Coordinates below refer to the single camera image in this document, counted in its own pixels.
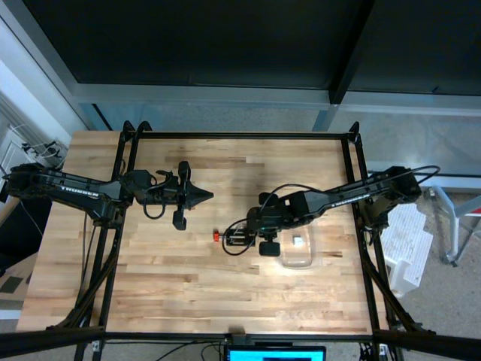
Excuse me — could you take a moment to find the white foam packing block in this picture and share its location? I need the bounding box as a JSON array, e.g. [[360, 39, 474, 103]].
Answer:
[[380, 205, 434, 300]]

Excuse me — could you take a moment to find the white power strip with cables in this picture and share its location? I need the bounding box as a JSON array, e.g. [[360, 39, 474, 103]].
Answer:
[[19, 141, 64, 161]]

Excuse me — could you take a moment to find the flat cardboard box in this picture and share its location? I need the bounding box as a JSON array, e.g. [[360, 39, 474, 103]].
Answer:
[[0, 250, 38, 321]]

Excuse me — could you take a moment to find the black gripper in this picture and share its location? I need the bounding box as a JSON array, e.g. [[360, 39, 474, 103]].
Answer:
[[161, 160, 214, 231], [247, 214, 282, 258]]

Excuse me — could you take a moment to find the black clamp with red knob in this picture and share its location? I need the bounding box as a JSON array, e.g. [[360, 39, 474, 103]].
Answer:
[[212, 225, 260, 249]]

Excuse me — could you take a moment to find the black metal table frame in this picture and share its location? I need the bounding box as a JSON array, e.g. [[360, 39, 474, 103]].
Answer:
[[0, 120, 481, 361]]

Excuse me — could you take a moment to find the black vertical post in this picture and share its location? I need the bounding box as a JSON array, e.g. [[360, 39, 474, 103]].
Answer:
[[328, 0, 377, 105]]

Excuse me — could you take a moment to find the clear plastic tub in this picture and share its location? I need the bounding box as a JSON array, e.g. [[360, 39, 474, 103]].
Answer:
[[277, 217, 321, 270]]

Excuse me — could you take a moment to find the grey metal stand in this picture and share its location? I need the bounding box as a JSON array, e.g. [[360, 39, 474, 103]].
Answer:
[[424, 183, 481, 268]]

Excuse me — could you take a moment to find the screen with blue edge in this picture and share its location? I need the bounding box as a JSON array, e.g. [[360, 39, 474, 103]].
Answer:
[[224, 344, 327, 361]]

